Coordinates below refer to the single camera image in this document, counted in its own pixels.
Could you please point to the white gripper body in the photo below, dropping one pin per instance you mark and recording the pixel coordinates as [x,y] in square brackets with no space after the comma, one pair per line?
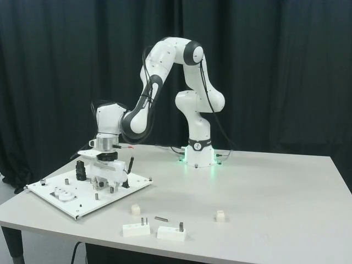
[110,173]

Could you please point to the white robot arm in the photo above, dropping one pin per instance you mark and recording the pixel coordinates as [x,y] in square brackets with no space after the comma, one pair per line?
[192,115]

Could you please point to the white peg holder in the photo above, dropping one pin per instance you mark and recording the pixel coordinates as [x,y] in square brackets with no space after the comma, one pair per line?
[170,233]
[134,231]

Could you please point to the black flange band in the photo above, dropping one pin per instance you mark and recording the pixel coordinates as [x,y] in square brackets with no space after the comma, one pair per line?
[106,158]

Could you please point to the thin black rod red tag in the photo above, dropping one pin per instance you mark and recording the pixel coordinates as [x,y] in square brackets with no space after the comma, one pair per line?
[131,163]

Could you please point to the flat white mounting plate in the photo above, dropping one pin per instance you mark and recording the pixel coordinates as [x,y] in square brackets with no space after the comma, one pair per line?
[88,154]

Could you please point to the small white holder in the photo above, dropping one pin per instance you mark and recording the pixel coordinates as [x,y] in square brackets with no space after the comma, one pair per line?
[220,216]
[136,210]

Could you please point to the black D-SUB plug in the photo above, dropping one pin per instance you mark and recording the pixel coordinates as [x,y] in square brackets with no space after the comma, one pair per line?
[80,170]

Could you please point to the white task board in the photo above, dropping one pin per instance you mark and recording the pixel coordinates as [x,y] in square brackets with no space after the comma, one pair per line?
[82,203]

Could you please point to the white large gear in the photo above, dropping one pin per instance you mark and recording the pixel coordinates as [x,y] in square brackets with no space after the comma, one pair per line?
[66,197]

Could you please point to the white small gear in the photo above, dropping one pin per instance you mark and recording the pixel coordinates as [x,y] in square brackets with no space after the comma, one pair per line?
[58,189]

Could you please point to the dark table leg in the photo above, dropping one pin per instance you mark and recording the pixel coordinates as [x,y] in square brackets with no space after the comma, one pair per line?
[12,247]

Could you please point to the black curtain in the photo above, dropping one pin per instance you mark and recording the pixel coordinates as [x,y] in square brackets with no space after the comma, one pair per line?
[55,55]

